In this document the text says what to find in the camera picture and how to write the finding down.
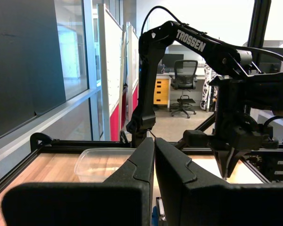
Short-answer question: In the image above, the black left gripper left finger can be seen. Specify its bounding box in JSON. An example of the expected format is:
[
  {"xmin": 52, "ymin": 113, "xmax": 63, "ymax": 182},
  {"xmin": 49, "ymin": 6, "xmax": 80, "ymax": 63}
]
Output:
[{"xmin": 1, "ymin": 137, "xmax": 155, "ymax": 226}]

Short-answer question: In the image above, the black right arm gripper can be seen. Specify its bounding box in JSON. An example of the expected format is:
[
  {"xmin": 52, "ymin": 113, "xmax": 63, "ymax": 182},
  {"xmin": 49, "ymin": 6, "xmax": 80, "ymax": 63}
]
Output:
[{"xmin": 183, "ymin": 76, "xmax": 278, "ymax": 178}]

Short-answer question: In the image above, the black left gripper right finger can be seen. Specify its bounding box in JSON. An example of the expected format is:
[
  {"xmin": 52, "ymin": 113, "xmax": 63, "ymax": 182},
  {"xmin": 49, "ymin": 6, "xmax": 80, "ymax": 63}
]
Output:
[{"xmin": 155, "ymin": 138, "xmax": 283, "ymax": 226}]

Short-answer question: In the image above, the black controller box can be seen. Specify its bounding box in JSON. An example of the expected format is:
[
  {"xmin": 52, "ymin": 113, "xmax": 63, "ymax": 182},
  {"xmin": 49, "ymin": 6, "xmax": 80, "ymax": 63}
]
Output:
[{"xmin": 242, "ymin": 150, "xmax": 283, "ymax": 184}]

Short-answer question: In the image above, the clear plastic tub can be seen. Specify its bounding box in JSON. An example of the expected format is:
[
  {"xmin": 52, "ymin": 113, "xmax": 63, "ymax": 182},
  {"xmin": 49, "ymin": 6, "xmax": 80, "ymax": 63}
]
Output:
[{"xmin": 74, "ymin": 148, "xmax": 137, "ymax": 183}]

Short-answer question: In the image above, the white lattice structure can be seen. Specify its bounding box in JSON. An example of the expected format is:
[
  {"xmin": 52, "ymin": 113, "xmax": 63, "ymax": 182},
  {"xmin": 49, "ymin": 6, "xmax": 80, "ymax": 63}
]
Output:
[{"xmin": 200, "ymin": 61, "xmax": 219, "ymax": 111}]

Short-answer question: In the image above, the white desk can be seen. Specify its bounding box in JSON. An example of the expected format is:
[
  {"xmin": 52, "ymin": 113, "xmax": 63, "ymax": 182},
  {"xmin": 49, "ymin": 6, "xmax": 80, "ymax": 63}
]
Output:
[{"xmin": 155, "ymin": 70, "xmax": 217, "ymax": 111}]

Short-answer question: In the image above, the black office chair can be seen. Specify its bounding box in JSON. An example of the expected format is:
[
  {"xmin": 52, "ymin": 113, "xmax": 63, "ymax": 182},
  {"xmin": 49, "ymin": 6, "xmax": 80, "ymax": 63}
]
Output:
[{"xmin": 169, "ymin": 59, "xmax": 199, "ymax": 119}]

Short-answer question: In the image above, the yellow drawer cabinet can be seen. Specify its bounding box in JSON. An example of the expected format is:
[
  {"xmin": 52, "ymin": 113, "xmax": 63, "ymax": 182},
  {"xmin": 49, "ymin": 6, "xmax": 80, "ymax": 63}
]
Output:
[{"xmin": 153, "ymin": 79, "xmax": 170, "ymax": 105}]

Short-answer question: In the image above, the dark computer monitor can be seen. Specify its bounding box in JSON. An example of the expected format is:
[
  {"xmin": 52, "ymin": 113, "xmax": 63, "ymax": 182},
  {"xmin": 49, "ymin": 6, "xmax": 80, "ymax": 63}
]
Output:
[{"xmin": 162, "ymin": 53, "xmax": 184, "ymax": 71}]

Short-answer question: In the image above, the white and red partition panel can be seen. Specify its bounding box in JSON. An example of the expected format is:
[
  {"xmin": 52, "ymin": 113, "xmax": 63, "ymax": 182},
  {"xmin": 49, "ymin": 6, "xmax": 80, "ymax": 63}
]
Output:
[
  {"xmin": 126, "ymin": 22, "xmax": 140, "ymax": 123},
  {"xmin": 98, "ymin": 3, "xmax": 125, "ymax": 142}
]

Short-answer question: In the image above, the blue D-sub connector mount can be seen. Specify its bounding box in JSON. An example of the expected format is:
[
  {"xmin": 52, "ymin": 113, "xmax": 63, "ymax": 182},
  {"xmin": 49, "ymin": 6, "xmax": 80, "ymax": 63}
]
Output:
[{"xmin": 151, "ymin": 196, "xmax": 167, "ymax": 226}]

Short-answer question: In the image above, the black aluminium frame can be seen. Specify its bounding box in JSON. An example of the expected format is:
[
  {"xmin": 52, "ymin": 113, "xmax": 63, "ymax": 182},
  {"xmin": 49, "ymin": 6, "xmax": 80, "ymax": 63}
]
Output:
[{"xmin": 0, "ymin": 0, "xmax": 283, "ymax": 197}]

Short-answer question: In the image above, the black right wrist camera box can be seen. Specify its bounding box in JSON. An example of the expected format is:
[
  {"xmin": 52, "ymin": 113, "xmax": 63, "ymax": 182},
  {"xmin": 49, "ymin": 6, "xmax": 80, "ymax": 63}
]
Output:
[{"xmin": 244, "ymin": 72, "xmax": 283, "ymax": 117}]

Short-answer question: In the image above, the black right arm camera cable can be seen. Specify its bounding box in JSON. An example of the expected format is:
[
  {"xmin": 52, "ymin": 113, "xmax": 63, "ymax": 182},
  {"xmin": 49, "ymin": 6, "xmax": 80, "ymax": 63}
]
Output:
[{"xmin": 235, "ymin": 46, "xmax": 283, "ymax": 133}]

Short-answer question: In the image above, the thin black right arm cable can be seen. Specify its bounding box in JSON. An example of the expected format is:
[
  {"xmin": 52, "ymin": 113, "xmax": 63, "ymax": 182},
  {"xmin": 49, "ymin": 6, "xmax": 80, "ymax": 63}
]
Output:
[{"xmin": 141, "ymin": 5, "xmax": 183, "ymax": 36}]

